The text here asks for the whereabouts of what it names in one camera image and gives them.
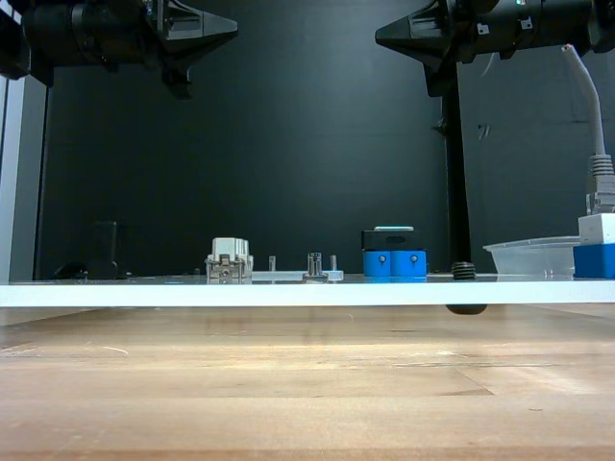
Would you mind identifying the grey rj45 connector cable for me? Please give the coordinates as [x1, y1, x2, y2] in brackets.
[560, 43, 615, 216]

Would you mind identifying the blue black d-sub connector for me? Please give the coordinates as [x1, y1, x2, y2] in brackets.
[361, 224, 429, 280]

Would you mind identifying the white rj45 socket blue base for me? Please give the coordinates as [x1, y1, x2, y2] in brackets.
[573, 213, 615, 279]

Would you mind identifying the small metal stud connector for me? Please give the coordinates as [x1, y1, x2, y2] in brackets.
[302, 251, 330, 283]

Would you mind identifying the white mounting board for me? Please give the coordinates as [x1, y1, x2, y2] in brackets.
[0, 272, 615, 308]

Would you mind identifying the clear plastic tub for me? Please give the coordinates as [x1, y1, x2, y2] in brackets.
[482, 234, 583, 280]

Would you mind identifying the clear aluminium bar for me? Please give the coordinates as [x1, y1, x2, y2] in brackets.
[250, 270, 346, 283]

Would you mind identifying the black rubber board foot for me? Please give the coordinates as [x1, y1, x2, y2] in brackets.
[444, 303, 486, 317]

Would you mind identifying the grey rectangular connector housing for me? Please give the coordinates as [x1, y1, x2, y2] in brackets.
[204, 236, 255, 284]

